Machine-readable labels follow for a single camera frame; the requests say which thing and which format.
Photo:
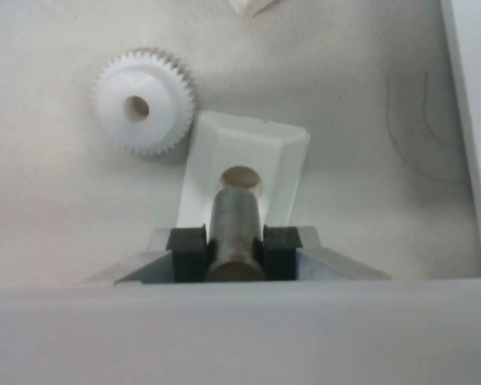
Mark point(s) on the metal round peg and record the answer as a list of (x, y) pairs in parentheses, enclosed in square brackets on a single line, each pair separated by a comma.
[(234, 232)]

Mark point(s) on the white medium gear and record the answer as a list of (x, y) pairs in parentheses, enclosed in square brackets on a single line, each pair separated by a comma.
[(144, 104)]

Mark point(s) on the white peg holder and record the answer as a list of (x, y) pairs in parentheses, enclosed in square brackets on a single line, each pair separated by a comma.
[(244, 148)]

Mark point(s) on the white task board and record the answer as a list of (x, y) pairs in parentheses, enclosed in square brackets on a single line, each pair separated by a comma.
[(475, 120)]

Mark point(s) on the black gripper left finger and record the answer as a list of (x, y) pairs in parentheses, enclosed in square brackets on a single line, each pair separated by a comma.
[(186, 254)]

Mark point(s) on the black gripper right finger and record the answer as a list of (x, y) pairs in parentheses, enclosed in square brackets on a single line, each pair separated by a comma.
[(280, 254)]

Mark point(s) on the pale beige block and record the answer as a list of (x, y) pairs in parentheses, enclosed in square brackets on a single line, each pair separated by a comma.
[(252, 6)]

